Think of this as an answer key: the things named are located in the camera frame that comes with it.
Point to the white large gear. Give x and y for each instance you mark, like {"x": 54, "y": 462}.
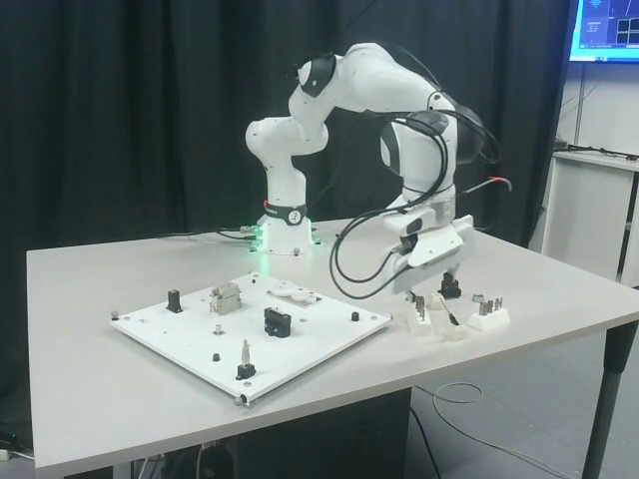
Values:
{"x": 284, "y": 290}

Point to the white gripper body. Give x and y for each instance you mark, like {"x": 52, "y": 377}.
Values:
{"x": 439, "y": 267}

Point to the black table leg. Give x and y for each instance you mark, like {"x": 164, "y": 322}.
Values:
{"x": 611, "y": 379}

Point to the white medium gear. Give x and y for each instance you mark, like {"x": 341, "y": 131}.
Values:
{"x": 304, "y": 298}

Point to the black USB socket block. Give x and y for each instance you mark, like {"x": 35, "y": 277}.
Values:
{"x": 277, "y": 322}

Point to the grey Ethernet plug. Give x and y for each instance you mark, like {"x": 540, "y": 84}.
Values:
{"x": 175, "y": 293}

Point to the black box under table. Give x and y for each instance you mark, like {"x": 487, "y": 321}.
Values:
{"x": 269, "y": 439}

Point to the white cabinet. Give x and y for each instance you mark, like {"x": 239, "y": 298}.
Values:
{"x": 589, "y": 214}

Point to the metal bolt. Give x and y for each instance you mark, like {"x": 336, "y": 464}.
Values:
{"x": 245, "y": 354}

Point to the wide white peg holder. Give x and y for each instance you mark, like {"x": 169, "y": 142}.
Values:
{"x": 489, "y": 319}

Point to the blue screen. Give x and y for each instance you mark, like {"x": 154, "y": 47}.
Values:
{"x": 606, "y": 30}

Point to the metal round peg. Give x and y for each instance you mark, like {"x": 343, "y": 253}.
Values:
{"x": 485, "y": 305}

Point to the small white holder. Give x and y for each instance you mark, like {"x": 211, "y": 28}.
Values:
{"x": 437, "y": 299}

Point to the metal D-SUB plug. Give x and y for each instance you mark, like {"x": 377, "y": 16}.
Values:
{"x": 225, "y": 298}

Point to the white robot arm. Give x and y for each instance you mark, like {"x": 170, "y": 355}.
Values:
{"x": 424, "y": 144}

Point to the metal square peg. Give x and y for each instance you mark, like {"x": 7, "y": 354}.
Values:
{"x": 421, "y": 307}

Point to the white task board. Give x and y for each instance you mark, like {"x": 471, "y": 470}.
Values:
{"x": 239, "y": 339}

